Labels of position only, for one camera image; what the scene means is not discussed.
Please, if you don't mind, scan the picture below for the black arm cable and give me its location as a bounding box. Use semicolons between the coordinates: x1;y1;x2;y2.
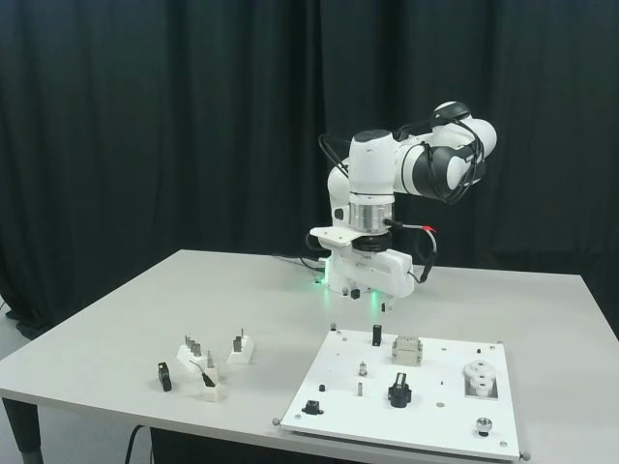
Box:
317;134;353;183
396;108;487;205

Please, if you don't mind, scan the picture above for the black hanging cable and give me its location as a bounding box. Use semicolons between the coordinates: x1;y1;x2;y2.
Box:
126;424;152;464

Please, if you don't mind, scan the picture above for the white task board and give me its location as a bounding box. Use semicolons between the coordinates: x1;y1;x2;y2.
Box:
272;322;528;460

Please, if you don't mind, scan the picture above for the black Ethernet plug with cable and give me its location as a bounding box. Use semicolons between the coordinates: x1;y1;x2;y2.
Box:
189;359;218;389

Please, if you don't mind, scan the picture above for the black rod wire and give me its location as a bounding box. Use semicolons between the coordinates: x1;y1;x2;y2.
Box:
406;225;439;284

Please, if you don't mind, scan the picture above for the white plug holder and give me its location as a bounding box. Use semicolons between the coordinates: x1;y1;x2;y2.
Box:
199;371;229;403

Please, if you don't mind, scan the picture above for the white medium gear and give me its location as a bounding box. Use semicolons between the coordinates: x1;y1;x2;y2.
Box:
469;371;500;391

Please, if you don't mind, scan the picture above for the white peg holder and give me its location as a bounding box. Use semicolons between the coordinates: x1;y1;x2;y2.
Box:
174;342;210;376
226;337;255;365

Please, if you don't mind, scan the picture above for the black curtain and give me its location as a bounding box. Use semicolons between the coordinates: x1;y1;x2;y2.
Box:
0;0;619;323

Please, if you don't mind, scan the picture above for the black table leg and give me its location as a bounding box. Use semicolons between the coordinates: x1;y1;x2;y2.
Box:
0;397;43;464

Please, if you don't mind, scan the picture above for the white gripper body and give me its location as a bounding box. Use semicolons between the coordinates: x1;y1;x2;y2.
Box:
324;246;414;299

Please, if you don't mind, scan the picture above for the white large gear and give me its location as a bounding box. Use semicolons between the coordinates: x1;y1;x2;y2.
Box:
462;360;495;384

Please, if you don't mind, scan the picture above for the black D-SUB plug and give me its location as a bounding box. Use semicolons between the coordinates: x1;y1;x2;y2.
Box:
386;371;413;410

